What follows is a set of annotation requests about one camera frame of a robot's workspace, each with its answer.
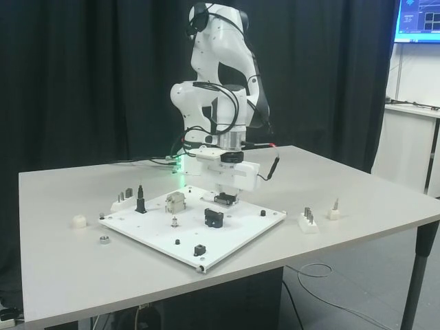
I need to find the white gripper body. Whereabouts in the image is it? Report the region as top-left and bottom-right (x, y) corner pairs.
(201, 160), (261, 193)

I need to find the black D-SUB plug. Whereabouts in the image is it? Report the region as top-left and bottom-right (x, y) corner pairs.
(213, 192), (238, 208)

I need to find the thin black rod with red tag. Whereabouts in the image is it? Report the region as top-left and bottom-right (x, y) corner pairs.
(257, 143), (281, 182)

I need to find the white task board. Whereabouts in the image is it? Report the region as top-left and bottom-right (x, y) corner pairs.
(98, 184), (287, 276)

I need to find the white peg holder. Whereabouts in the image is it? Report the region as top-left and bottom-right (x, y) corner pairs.
(110, 196), (138, 212)
(298, 212), (320, 235)

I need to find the tall black plug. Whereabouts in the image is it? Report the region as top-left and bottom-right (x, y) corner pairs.
(135, 183), (149, 215)

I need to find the black cabinet under table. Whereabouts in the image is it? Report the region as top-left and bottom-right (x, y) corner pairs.
(91, 263), (285, 330)

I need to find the white cabinet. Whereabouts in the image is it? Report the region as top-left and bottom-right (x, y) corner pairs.
(371, 102), (440, 199)

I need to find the black curtain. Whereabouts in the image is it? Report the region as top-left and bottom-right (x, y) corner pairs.
(0, 0), (403, 330)

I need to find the dark table leg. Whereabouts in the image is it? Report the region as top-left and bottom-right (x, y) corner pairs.
(410, 219), (440, 330)

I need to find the blue screen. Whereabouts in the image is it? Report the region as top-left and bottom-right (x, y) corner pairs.
(393, 0), (440, 44)

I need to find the black table cable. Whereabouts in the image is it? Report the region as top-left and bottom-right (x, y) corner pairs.
(113, 155), (184, 167)

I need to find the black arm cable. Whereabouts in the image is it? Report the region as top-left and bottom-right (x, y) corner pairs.
(191, 80), (242, 138)

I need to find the grey floor cable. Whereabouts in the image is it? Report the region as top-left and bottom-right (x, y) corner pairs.
(296, 263), (413, 330)

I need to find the black cable on cabinet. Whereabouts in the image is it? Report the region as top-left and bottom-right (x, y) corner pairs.
(384, 98), (440, 111)

